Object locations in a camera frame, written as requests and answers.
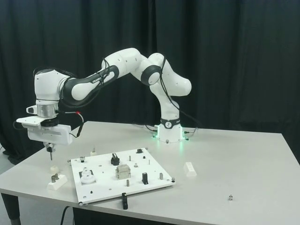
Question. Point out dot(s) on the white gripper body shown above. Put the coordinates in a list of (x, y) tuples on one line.
[(58, 134)]

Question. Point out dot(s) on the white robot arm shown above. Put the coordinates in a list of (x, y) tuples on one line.
[(122, 58)]

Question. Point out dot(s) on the thick metal round peg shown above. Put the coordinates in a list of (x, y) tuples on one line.
[(52, 178), (57, 177)]

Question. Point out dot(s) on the white two-peg holder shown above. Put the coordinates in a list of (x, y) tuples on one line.
[(59, 184)]

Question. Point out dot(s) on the small white peg holder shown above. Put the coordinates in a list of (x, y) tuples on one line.
[(93, 153)]

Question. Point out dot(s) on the small white cube holder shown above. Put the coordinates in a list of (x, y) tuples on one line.
[(54, 169)]

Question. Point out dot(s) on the metal BNC plug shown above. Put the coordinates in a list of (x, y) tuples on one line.
[(82, 159)]

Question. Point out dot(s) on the flat white mounting plate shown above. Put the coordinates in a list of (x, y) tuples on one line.
[(28, 120)]

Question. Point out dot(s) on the white medium gear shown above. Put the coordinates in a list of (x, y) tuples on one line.
[(86, 174)]

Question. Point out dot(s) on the white large gear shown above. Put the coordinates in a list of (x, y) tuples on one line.
[(87, 180)]

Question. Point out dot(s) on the black connector block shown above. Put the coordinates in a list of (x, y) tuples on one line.
[(114, 159)]

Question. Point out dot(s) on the white task board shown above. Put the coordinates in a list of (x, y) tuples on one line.
[(105, 187)]

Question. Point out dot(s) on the dark table leg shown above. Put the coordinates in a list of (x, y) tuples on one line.
[(10, 208)]

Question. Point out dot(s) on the beige metal connector block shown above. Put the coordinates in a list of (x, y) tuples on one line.
[(122, 173)]

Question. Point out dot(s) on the small black Ethernet plug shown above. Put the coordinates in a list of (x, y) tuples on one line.
[(140, 151)]

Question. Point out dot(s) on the black upright plug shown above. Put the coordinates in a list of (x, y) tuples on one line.
[(144, 178)]

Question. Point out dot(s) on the long white holder block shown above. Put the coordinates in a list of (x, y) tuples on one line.
[(190, 169)]

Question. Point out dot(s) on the small metal bolt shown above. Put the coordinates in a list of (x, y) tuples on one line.
[(230, 197)]

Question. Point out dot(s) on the black curtain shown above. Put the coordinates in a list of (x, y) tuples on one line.
[(234, 47)]

